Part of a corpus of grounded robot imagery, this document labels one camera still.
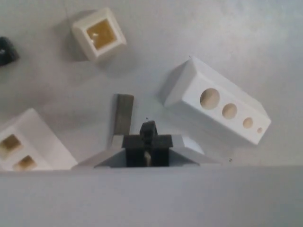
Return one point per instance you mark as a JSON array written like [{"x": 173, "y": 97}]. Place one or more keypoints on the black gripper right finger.
[{"x": 162, "y": 151}]

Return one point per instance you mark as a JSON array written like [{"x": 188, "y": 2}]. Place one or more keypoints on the white holder with round holes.
[{"x": 180, "y": 80}]

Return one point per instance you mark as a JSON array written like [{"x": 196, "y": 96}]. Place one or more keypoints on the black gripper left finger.
[{"x": 133, "y": 151}]

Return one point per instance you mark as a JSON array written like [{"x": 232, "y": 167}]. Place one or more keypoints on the white holder with square holes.
[{"x": 42, "y": 132}]

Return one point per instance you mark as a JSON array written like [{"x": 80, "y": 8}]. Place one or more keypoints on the white cube holder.
[{"x": 111, "y": 53}]

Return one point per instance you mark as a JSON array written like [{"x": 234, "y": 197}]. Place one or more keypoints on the black D-SUB plug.
[{"x": 7, "y": 52}]

